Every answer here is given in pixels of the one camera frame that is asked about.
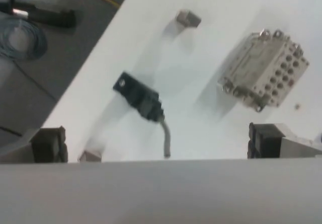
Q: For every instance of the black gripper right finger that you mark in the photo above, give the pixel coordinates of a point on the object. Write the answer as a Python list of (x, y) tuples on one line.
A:
[(264, 141)]

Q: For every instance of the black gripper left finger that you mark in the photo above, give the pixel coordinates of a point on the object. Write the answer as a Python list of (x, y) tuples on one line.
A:
[(50, 146)]

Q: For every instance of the white task board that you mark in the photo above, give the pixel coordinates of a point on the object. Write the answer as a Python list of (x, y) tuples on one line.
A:
[(201, 95)]

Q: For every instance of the black bar with silver sleeve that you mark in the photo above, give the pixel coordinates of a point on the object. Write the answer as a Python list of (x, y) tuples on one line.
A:
[(50, 17)]

